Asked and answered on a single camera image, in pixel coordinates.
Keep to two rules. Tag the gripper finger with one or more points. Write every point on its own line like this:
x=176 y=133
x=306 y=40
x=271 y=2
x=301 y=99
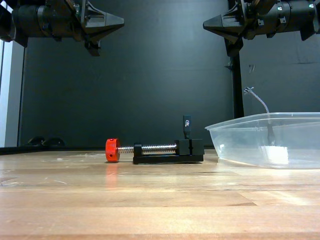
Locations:
x=102 y=32
x=113 y=21
x=215 y=22
x=227 y=33

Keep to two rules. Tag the black USB-C socket adapter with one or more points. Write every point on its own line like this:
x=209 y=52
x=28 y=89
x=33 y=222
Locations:
x=187 y=127

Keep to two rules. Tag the clear plastic tub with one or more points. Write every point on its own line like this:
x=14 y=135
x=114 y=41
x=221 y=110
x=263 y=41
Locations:
x=237 y=145

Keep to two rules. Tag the black vise with orange knob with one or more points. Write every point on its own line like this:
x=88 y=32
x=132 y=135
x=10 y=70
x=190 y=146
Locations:
x=190 y=150

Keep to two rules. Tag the black wall post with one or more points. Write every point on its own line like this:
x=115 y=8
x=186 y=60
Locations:
x=238 y=95

